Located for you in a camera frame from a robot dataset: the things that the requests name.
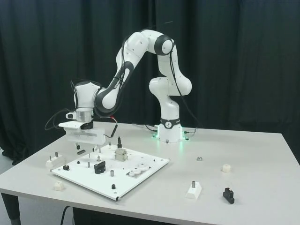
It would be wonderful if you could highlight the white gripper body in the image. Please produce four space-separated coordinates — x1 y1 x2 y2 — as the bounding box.
65 127 105 145

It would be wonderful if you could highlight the white double peg holder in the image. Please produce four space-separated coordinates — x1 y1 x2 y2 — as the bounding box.
45 157 69 167

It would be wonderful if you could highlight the white sloped peg holder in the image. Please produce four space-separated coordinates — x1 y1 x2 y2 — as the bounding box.
185 183 203 200

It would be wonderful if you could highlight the metal socket block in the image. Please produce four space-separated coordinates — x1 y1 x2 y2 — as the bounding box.
114 147 128 162

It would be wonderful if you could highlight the white task board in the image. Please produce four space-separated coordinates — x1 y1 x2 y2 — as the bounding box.
51 143 171 201

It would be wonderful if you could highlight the black table leg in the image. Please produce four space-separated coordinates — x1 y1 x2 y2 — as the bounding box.
0 193 20 225

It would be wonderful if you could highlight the black curtain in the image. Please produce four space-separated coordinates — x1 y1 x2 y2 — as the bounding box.
0 0 300 163

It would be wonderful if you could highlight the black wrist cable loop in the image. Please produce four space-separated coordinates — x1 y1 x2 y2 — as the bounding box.
45 109 78 131

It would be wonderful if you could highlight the black base cable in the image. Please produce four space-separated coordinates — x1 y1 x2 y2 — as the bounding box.
132 122 160 132

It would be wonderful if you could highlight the black cable under table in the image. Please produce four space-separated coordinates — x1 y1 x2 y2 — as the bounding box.
61 205 72 225

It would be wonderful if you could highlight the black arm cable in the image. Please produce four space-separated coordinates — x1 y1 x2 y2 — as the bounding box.
170 38 200 132

